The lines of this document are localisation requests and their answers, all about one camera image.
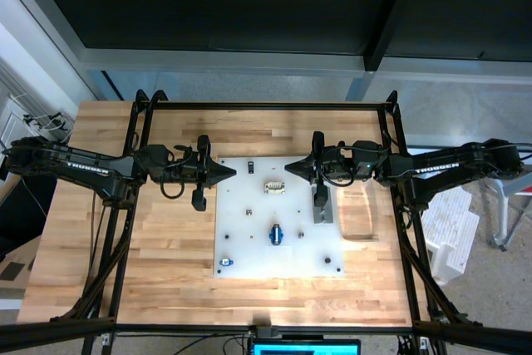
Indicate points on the black block with silver rod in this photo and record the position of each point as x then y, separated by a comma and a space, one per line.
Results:
275, 233

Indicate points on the white step stool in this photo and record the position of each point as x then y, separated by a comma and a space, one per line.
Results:
449, 226

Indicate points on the grey metal plate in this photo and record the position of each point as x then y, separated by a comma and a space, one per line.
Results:
324, 215

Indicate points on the grey metal chair frame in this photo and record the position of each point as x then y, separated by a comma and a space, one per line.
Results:
503, 213

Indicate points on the white task board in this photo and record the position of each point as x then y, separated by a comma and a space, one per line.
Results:
249, 255

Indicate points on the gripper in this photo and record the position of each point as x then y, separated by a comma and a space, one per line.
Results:
320, 164
203, 172

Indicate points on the screen with blue edge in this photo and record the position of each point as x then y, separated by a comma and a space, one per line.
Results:
303, 348

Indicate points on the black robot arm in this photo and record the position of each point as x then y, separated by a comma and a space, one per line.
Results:
436, 170
83, 166

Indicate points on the small black camera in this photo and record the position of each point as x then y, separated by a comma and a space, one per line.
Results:
266, 331

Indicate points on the blue flanged mount base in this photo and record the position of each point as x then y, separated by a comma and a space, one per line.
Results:
218, 262

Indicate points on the black metal frame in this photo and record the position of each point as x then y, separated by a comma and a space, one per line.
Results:
62, 328

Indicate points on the small black connector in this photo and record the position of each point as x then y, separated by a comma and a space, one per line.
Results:
250, 167

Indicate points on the blue round clamp mount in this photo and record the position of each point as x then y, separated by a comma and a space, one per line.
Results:
269, 235

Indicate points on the silver metal cylinder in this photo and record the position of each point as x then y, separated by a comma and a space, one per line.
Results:
301, 234

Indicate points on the grey multi-pin connector housing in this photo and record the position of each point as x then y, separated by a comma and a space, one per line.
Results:
275, 188

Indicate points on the clear plastic tub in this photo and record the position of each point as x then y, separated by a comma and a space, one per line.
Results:
357, 222

